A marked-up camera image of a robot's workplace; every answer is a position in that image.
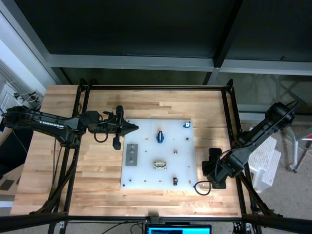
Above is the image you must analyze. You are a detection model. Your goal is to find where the white step stool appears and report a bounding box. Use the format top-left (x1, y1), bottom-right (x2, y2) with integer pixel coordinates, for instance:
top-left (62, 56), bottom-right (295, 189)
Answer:
top-left (248, 136), bottom-right (281, 194)

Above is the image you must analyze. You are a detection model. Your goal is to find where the white cable bundle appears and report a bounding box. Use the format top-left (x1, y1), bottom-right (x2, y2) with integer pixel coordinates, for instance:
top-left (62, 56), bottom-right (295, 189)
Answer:
top-left (13, 91), bottom-right (42, 104)

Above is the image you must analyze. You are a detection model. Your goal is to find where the beige multi-pin connector housing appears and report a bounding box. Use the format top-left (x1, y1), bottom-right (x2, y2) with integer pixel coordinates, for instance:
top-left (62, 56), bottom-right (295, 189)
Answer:
top-left (153, 160), bottom-right (168, 170)

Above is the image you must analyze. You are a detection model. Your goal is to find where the metal chair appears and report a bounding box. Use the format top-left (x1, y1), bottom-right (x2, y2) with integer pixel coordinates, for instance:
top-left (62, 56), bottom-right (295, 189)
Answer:
top-left (279, 126), bottom-right (312, 173)

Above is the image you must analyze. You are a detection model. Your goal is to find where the small black camera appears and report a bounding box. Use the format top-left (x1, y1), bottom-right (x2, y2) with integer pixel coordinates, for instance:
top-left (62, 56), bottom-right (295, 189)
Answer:
top-left (146, 211), bottom-right (164, 225)

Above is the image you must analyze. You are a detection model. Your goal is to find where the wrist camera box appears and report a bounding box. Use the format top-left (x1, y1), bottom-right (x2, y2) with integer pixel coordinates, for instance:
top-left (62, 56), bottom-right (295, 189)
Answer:
top-left (202, 160), bottom-right (216, 177)

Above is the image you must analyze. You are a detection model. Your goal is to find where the black cable loop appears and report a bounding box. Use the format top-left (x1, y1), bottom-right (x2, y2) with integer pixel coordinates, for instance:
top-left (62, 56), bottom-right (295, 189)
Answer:
top-left (193, 180), bottom-right (214, 196)
top-left (93, 110), bottom-right (115, 144)

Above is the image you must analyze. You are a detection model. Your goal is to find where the grey metal fixture plate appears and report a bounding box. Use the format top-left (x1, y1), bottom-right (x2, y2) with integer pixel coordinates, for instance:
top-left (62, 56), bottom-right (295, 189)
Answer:
top-left (126, 143), bottom-right (140, 167)

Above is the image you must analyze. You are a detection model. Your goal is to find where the white task board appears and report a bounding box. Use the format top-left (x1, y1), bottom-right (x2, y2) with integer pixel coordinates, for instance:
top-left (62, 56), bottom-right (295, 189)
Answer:
top-left (120, 118), bottom-right (199, 191)

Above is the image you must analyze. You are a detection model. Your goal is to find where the blue-edged screen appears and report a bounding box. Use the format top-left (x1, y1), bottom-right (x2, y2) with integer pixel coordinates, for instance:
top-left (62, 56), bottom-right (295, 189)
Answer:
top-left (145, 224), bottom-right (213, 234)

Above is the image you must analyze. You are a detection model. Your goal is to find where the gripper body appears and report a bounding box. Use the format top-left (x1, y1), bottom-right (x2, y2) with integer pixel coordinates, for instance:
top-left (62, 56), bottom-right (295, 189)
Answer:
top-left (209, 147), bottom-right (227, 189)
top-left (107, 105), bottom-right (126, 150)

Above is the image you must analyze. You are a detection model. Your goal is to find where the black metal frame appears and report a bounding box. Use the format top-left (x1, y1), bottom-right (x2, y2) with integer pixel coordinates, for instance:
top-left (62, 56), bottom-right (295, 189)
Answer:
top-left (0, 78), bottom-right (312, 234)

